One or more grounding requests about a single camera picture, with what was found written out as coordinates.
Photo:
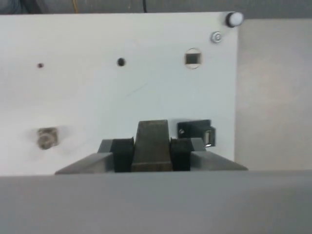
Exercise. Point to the grey marker ball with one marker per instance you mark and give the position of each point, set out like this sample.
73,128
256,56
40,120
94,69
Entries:
234,18

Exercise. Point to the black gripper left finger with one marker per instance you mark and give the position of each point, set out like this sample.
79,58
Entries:
122,156

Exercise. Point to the metal hex nut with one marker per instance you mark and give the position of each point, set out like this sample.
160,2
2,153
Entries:
217,37

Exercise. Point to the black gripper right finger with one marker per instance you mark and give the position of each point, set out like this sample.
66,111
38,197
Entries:
181,156

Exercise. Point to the large metal square peg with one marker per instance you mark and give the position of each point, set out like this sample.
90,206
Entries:
151,146

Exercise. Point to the white task board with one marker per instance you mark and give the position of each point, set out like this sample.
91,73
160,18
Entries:
97,73

